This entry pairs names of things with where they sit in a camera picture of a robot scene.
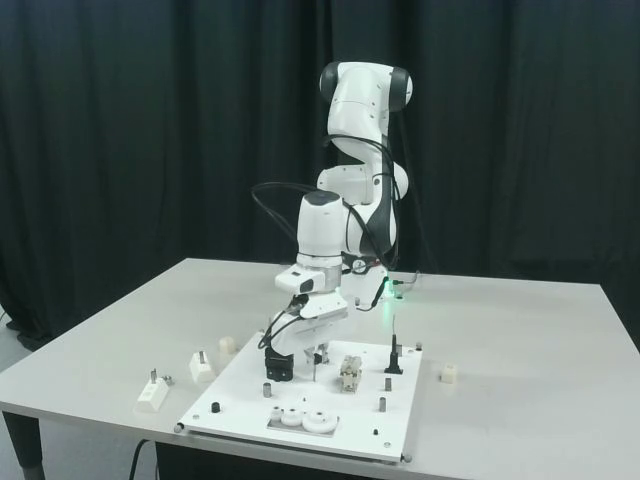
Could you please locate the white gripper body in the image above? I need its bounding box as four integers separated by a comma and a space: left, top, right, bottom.
272, 312, 350, 357

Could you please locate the white peg holder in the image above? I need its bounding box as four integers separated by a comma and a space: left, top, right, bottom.
132, 379, 171, 414
188, 352, 215, 384

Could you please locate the flat white mounting plate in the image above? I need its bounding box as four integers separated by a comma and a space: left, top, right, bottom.
299, 293, 350, 321

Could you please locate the beige rectangular connector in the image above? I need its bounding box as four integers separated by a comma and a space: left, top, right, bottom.
339, 354, 364, 394

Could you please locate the black D-SUB plug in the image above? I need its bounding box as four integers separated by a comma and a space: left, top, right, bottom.
263, 349, 295, 384

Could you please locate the white task board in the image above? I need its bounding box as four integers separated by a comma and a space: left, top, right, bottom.
174, 328, 426, 461

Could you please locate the black curtain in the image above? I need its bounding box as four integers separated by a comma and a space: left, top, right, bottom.
0, 0, 640, 351

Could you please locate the dark grey table leg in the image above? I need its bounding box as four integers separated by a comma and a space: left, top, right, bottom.
2, 412, 44, 480

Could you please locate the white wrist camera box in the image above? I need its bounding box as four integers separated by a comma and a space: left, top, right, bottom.
273, 266, 327, 297

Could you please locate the black plug with short cable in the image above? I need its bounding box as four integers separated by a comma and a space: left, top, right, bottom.
383, 315, 405, 375

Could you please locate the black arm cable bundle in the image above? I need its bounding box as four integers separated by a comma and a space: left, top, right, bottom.
251, 132, 409, 275

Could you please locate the black floor cable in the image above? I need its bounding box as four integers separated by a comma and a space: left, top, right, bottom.
130, 439, 151, 480

